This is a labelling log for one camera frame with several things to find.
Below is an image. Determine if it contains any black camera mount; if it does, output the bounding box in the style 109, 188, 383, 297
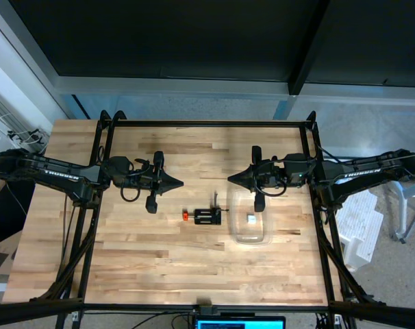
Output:
197, 297, 214, 315

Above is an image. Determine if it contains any clear plastic tub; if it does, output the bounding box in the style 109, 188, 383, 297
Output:
229, 187, 273, 246

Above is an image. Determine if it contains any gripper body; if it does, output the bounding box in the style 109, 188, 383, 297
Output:
248, 145, 284, 213
136, 151, 166, 215

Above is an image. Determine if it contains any black bin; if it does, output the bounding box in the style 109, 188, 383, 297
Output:
0, 180, 36, 243

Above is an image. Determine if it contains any grey aluminium window frame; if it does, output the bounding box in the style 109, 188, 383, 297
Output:
0, 0, 415, 121

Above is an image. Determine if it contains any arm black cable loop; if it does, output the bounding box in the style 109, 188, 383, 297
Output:
253, 158, 288, 197
120, 157, 152, 203

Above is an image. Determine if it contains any laptop screen with blue edge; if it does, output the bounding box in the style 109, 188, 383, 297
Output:
192, 315, 286, 329

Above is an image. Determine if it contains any white step block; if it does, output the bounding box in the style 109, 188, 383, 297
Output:
336, 190, 385, 273

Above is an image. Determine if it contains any black vise with orange knob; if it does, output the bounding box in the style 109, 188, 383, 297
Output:
182, 206, 223, 226

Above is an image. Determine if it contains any tangled cable bundle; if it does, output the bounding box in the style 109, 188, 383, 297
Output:
7, 128, 50, 147

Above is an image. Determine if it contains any black metal frame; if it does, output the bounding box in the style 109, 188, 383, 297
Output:
0, 108, 415, 329

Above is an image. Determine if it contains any cardboard box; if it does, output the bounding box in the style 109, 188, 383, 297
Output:
0, 229, 23, 275

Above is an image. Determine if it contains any grey metal stand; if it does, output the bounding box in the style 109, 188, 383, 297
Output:
387, 180, 415, 245

